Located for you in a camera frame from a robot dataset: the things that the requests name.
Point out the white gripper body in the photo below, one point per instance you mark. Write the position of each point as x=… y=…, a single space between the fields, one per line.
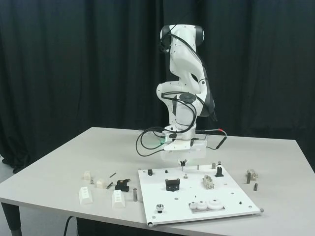
x=199 y=150

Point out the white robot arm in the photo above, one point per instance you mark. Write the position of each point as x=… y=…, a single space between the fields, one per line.
x=182 y=56

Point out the tall metal square peg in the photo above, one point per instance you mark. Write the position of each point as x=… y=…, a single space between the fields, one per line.
x=248 y=178

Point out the thick metal round peg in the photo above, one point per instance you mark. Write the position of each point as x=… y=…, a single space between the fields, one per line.
x=135 y=195

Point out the small dark metal peg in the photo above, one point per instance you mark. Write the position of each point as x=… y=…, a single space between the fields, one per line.
x=255 y=186

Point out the white task board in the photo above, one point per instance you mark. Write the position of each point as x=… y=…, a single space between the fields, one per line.
x=197 y=194

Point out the white small gear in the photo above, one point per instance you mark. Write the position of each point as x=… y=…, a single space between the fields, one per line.
x=194 y=205

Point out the white medium gear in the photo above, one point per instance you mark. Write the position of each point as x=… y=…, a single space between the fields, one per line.
x=202 y=205

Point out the white large gear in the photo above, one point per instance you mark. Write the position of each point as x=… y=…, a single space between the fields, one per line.
x=214 y=204

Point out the clear Ethernet plug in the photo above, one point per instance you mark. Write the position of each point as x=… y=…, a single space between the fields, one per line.
x=253 y=173

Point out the black D-SUB plug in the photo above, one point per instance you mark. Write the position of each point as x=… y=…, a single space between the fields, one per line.
x=122 y=185

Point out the large white holder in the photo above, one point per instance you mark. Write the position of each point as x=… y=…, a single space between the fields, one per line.
x=118 y=199
x=85 y=195

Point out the small white holder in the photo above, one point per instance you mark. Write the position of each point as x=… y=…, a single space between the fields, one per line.
x=86 y=176
x=101 y=184

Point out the black curtain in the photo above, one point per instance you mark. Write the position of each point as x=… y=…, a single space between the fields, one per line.
x=73 y=61

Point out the dark table leg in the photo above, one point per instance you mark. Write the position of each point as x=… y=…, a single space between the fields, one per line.
x=11 y=218

